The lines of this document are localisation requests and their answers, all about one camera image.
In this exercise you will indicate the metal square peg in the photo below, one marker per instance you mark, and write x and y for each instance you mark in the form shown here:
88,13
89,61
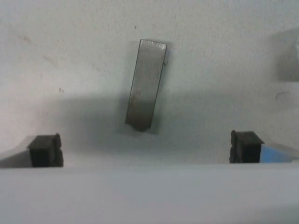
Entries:
146,86

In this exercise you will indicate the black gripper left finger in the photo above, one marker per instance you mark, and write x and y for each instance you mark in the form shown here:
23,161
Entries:
42,151

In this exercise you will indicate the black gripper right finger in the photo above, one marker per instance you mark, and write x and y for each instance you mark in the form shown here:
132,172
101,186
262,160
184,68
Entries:
247,149

